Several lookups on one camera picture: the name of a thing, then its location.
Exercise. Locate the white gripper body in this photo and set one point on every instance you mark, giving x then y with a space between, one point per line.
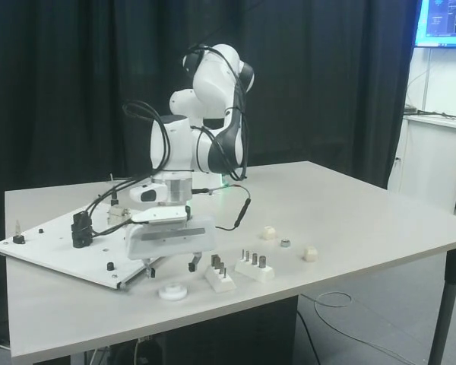
171 243

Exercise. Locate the large metal round peg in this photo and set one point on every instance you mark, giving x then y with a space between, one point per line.
262 262

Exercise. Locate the dark table leg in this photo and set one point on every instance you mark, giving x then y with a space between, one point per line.
446 304

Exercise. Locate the white holder for square pegs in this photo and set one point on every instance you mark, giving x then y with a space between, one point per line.
220 283

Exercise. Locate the white holder for round pegs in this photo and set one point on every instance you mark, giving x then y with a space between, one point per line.
254 272

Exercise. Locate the small metal round peg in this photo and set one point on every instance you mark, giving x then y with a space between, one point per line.
248 257

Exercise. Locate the grey metal connector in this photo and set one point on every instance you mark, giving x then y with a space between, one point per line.
118 216

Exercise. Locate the large metal square peg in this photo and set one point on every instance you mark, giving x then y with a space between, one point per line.
214 261

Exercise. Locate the medium metal square peg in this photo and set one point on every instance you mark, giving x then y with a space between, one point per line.
219 266

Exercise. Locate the small white cube holder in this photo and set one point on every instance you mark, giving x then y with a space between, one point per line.
268 233
310 254

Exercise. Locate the black curtain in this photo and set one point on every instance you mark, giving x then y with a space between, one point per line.
61 76

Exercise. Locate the white large gear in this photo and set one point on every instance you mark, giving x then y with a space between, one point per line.
173 292

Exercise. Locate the grey tapered plug black base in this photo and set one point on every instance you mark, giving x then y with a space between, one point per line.
18 239

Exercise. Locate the medium metal round peg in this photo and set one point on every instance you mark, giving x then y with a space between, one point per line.
255 259

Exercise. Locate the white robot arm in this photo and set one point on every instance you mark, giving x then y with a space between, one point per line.
216 76

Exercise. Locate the white cabinet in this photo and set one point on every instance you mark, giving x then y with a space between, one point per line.
429 163

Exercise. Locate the black D-SUB plug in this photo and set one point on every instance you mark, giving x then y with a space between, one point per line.
81 232

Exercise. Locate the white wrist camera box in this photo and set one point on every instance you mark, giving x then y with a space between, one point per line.
146 194

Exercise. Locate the white task board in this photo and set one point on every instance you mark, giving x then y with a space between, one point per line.
53 254

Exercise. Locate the blue screen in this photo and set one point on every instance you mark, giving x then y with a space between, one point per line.
444 23

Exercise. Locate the flat white mounting plate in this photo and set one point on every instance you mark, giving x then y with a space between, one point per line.
159 216

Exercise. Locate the small round metal plug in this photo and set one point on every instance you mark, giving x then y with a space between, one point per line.
285 242

